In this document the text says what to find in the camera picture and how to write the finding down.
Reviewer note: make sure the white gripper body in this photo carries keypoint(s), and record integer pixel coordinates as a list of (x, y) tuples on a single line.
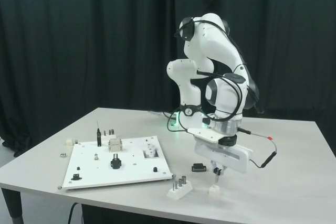
[(210, 153)]

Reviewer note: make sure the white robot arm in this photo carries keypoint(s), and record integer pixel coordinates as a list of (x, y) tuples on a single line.
[(202, 40)]

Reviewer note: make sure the black D-SUB plug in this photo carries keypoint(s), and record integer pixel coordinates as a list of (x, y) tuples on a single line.
[(199, 168)]

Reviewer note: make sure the small white plug holder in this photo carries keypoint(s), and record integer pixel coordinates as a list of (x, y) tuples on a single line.
[(214, 191), (69, 142)]

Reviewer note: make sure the large metal round peg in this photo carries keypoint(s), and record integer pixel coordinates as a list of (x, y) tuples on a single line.
[(184, 180)]

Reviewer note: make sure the medium metal round peg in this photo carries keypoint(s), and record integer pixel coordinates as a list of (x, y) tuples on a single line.
[(180, 182)]

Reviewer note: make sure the white round peg holder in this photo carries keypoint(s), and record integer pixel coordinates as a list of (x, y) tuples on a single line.
[(181, 192)]

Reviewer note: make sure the black waterproof plug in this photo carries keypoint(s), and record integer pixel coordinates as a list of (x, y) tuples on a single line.
[(115, 162)]

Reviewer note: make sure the white square peg holder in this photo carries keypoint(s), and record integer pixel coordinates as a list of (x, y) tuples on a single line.
[(109, 137)]

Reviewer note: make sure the white task board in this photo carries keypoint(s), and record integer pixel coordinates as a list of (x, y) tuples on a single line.
[(105, 178)]

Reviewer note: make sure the black USB plug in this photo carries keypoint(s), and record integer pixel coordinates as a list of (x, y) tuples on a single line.
[(99, 138)]

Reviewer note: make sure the metal BNC plug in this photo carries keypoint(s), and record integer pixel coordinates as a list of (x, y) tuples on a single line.
[(96, 157)]

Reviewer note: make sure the metal hex nut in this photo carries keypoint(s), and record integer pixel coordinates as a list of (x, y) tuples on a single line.
[(62, 155)]

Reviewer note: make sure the black curtain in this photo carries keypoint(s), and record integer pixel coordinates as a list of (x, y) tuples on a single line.
[(78, 37)]

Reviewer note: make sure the black table leg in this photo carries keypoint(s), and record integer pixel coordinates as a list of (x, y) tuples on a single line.
[(11, 205)]

